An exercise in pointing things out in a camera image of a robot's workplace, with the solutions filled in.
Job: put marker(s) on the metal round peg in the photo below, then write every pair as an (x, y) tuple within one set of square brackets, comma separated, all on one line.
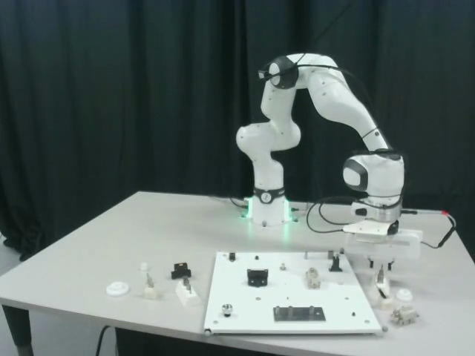
[(149, 280), (381, 276)]

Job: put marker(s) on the black table leg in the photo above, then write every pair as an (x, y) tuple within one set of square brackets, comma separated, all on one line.
[(16, 330)]

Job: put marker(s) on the metal BNC plug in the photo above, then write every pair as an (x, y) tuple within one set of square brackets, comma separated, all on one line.
[(227, 310)]

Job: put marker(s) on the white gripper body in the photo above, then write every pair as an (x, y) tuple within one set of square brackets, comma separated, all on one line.
[(402, 244)]

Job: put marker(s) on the white task board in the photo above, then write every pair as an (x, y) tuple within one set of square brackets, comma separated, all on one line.
[(259, 300)]

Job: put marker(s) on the white small gear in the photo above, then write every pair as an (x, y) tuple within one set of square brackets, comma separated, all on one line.
[(144, 266)]

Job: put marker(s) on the white large gear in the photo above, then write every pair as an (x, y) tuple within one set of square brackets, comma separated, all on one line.
[(117, 289)]

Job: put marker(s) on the black Ethernet plug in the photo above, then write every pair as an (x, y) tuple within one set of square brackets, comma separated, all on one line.
[(335, 264)]

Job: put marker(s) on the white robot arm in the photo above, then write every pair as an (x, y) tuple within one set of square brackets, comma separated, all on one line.
[(276, 122)]

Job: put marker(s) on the black curtain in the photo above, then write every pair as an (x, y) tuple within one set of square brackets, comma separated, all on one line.
[(111, 92)]

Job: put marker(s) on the thin black rod red tag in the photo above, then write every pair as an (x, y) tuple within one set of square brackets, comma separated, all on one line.
[(452, 226)]

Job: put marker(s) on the white medium gear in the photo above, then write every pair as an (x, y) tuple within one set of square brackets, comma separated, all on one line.
[(403, 295)]

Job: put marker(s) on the metal square peg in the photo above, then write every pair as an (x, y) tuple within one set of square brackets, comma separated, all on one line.
[(187, 285)]

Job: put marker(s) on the metal waterproof plug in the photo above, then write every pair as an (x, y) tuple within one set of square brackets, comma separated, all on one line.
[(403, 316)]

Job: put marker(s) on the white peg holder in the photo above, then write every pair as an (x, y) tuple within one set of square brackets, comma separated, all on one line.
[(187, 296), (384, 301), (151, 293)]

